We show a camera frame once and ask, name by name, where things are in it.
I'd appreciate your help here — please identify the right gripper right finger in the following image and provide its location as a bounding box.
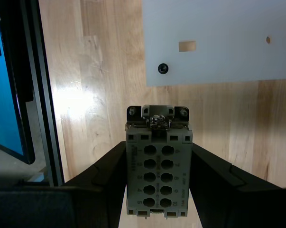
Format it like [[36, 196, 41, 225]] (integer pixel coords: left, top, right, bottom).
[[191, 142, 286, 228]]

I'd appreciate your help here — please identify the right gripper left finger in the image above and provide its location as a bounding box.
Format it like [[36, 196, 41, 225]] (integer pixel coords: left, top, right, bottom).
[[64, 141, 127, 228]]

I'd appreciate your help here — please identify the beige ten-pin connector insert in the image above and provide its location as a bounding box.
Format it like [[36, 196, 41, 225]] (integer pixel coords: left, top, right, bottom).
[[125, 104, 194, 218]]

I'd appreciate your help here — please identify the blue screen monitor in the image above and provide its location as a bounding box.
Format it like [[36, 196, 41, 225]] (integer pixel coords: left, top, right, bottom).
[[0, 0, 37, 166]]

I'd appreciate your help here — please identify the black socket head screw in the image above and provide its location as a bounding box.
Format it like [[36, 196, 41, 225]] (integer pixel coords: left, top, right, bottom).
[[157, 63, 169, 75]]

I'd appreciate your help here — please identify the white mounting board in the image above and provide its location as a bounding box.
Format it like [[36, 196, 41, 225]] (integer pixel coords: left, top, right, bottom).
[[141, 0, 286, 87]]

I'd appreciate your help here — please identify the aluminium frame rail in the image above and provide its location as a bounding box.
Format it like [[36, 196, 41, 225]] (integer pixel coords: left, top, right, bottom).
[[26, 0, 65, 187]]

